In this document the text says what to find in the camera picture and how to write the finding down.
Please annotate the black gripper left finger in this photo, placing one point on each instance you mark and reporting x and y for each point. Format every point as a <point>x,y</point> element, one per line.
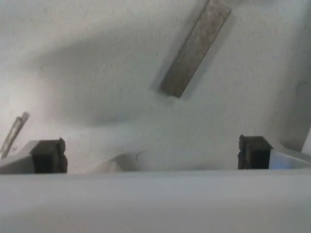
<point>48,157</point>

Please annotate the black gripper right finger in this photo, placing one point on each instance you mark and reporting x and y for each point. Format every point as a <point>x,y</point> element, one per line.
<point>255,155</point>

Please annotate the thin metal peg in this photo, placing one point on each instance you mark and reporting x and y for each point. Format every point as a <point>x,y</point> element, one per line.
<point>14,133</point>

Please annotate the metal square peg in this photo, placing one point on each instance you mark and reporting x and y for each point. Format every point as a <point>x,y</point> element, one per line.
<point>196,48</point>

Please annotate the white task board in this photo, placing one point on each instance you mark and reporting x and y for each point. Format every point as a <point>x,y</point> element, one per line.
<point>97,36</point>

